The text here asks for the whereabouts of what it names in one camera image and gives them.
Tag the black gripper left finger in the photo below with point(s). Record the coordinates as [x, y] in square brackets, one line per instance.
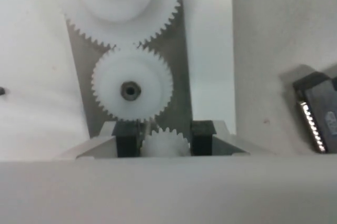
[127, 139]

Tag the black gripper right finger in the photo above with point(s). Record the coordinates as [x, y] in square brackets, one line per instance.
[201, 139]

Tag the white small gear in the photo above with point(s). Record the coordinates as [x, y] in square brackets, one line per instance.
[164, 145]

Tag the white medium gear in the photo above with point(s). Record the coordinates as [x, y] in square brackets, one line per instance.
[110, 84]

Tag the white large gear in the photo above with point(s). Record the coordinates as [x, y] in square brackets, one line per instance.
[163, 10]

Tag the black Ethernet plug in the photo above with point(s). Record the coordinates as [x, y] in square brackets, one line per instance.
[316, 97]

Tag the white task board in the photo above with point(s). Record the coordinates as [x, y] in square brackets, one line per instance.
[31, 50]

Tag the small black stud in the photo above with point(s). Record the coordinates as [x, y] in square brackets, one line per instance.
[2, 91]

